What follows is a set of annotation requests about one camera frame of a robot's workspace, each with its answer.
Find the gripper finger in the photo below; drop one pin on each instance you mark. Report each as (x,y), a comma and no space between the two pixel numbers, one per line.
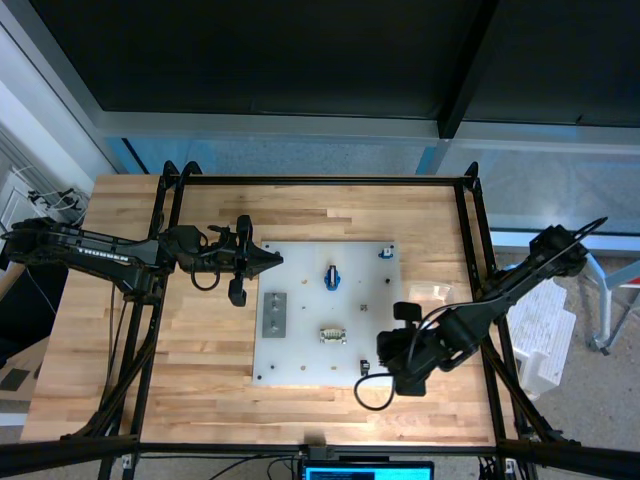
(262,265)
(262,254)

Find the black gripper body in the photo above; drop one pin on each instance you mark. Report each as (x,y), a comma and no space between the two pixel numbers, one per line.
(425,350)
(242,250)

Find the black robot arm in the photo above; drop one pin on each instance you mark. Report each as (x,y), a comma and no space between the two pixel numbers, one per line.
(500,295)
(100,250)

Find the beige multi-pin connector housing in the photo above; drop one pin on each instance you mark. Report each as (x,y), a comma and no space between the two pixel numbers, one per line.
(333,336)

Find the small blue white connector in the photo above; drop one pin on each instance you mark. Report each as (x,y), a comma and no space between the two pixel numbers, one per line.
(386,254)

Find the grey metal plate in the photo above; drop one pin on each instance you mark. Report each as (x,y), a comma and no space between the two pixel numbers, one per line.
(267,320)

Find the clear plastic tub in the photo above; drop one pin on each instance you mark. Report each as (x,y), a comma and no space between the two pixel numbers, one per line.
(430,291)

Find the white task board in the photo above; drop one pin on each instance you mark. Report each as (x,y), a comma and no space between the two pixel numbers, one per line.
(300,345)

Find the white foam block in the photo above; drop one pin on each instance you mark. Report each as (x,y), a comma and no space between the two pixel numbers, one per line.
(545,325)

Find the blue laptop screen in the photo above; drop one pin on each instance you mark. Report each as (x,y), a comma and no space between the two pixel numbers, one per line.
(365,472)

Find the grey metal tube stand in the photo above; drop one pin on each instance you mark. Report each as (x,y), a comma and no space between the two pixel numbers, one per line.
(605,310)

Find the brown cardboard box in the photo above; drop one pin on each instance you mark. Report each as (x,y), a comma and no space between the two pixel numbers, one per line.
(25,360)

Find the black vertical pillar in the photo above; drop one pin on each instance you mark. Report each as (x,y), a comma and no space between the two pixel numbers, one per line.
(470,65)

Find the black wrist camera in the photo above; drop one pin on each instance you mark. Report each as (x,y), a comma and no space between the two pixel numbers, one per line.
(390,347)

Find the blue connector mount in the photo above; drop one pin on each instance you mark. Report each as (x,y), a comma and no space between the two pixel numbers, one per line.
(332,285)

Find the black aluminium frame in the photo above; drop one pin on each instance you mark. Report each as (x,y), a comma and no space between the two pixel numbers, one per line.
(320,180)

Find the black table camera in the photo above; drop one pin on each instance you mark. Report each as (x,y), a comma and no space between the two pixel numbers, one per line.
(320,452)

